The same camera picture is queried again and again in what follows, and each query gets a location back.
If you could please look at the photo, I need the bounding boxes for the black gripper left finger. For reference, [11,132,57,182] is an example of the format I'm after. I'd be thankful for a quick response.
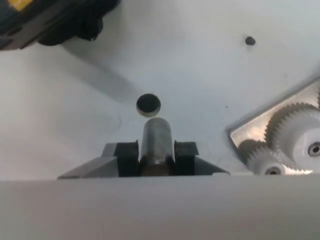
[56,139,140,180]

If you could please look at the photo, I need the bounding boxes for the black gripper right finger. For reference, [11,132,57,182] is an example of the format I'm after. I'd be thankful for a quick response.
[173,140,231,176]

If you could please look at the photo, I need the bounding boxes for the metal round peg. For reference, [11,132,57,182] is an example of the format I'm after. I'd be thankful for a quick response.
[139,117,175,176]

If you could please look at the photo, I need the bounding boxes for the white small gear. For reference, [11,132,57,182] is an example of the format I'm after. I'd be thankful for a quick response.
[246,145,288,176]

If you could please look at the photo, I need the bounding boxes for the white medium gear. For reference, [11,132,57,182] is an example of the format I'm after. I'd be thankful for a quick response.
[264,102,320,175]

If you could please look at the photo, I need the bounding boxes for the black D-SUB plug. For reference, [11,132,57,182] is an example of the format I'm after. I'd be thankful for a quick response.
[0,0,123,53]

